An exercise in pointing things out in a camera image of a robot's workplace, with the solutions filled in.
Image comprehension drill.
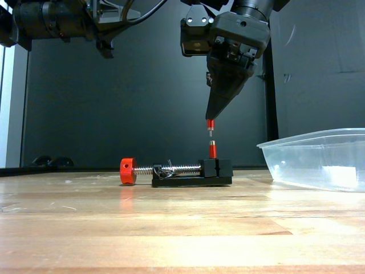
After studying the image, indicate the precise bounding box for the black metal frame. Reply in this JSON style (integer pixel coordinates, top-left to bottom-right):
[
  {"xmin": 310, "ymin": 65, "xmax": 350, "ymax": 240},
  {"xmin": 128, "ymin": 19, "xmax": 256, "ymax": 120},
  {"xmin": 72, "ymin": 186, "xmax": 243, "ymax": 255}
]
[{"xmin": 0, "ymin": 48, "xmax": 280, "ymax": 178}]

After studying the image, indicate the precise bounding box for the black vise with red knob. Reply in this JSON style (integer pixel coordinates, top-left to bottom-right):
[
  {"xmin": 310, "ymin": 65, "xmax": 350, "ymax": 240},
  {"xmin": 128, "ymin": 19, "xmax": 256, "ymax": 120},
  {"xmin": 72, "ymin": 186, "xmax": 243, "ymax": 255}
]
[{"xmin": 119, "ymin": 156, "xmax": 233, "ymax": 188}]

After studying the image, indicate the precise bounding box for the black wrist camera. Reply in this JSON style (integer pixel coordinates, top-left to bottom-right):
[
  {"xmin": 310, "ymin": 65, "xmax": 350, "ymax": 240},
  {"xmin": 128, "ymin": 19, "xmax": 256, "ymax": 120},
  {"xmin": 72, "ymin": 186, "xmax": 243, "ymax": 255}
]
[{"xmin": 179, "ymin": 5, "xmax": 217, "ymax": 58}]

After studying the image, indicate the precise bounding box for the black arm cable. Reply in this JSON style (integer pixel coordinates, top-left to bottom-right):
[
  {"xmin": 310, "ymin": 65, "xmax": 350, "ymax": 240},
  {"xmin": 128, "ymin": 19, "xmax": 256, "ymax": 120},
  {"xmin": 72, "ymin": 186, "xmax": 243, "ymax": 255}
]
[{"xmin": 112, "ymin": 0, "xmax": 169, "ymax": 39}]

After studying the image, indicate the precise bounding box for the red RCA socket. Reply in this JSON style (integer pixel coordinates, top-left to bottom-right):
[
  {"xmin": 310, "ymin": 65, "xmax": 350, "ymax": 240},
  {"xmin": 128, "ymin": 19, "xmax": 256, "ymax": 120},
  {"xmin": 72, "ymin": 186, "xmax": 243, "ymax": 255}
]
[{"xmin": 208, "ymin": 139, "xmax": 218, "ymax": 160}]

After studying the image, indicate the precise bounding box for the clear plastic tub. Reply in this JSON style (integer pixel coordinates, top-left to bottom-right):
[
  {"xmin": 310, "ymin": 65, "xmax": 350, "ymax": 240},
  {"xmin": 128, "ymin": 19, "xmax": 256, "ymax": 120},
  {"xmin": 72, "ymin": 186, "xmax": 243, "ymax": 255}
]
[{"xmin": 256, "ymin": 127, "xmax": 365, "ymax": 194}]

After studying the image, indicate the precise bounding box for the red RCA plug with wire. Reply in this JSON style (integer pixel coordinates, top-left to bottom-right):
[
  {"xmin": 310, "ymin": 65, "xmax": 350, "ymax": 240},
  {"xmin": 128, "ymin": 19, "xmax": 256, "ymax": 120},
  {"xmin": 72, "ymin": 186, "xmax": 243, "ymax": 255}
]
[{"xmin": 206, "ymin": 119, "xmax": 217, "ymax": 138}]

